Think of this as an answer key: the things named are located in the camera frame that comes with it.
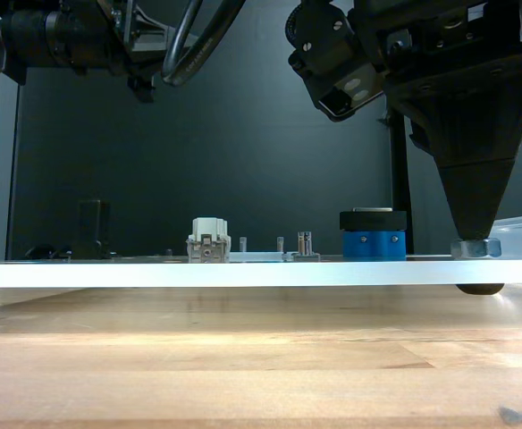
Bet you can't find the white plastic board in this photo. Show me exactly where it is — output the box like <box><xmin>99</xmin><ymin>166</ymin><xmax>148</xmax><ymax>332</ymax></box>
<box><xmin>0</xmin><ymin>253</ymin><xmax>522</xmax><ymax>290</ymax></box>

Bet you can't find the black clamp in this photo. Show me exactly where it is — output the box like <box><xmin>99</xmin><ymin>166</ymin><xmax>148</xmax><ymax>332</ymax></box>
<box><xmin>70</xmin><ymin>198</ymin><xmax>113</xmax><ymax>261</ymax></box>

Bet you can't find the steel M12 hex nut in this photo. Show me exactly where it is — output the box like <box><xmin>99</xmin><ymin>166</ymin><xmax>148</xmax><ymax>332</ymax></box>
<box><xmin>450</xmin><ymin>238</ymin><xmax>503</xmax><ymax>260</ymax></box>

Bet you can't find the black rubber board foot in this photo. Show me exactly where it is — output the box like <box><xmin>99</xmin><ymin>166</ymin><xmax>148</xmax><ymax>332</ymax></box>
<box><xmin>455</xmin><ymin>282</ymin><xmax>506</xmax><ymax>297</ymax></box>

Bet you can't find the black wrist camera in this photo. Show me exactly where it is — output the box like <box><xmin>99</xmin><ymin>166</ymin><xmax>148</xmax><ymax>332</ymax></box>
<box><xmin>282</xmin><ymin>0</ymin><xmax>385</xmax><ymax>122</ymax></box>

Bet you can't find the small silver stud connector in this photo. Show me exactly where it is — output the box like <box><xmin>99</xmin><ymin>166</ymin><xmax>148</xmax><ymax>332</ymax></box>
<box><xmin>292</xmin><ymin>230</ymin><xmax>322</xmax><ymax>264</ymax></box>

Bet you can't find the aluminium bar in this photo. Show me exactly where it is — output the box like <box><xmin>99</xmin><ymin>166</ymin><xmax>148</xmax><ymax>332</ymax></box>
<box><xmin>229</xmin><ymin>250</ymin><xmax>294</xmax><ymax>264</ymax></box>

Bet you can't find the blue and black socket block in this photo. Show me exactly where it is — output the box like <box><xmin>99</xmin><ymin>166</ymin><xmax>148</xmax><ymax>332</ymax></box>
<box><xmin>339</xmin><ymin>206</ymin><xmax>408</xmax><ymax>262</ymax></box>

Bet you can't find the beige connector housing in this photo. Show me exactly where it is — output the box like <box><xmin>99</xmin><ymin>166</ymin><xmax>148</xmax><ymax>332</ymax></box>
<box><xmin>185</xmin><ymin>216</ymin><xmax>232</xmax><ymax>265</ymax></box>

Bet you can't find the black vertical column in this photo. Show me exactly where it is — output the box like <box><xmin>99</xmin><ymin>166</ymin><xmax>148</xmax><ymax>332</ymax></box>
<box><xmin>388</xmin><ymin>106</ymin><xmax>417</xmax><ymax>258</ymax></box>

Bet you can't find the black looped cable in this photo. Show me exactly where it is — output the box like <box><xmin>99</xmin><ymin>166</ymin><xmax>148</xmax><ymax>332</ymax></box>
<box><xmin>161</xmin><ymin>0</ymin><xmax>248</xmax><ymax>88</ymax></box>

